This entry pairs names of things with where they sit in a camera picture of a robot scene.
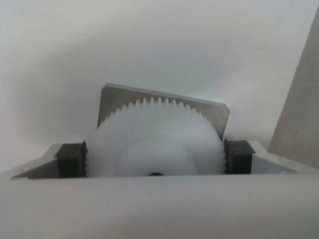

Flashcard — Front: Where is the white task board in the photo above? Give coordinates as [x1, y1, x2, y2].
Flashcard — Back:
[0, 0, 316, 175]

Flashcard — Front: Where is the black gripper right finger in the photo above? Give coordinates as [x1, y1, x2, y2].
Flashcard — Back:
[223, 138, 299, 175]

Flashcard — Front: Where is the white large gear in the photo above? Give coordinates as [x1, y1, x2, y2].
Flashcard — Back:
[86, 97, 225, 178]

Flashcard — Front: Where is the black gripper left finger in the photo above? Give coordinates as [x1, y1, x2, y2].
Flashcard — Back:
[11, 140, 88, 179]

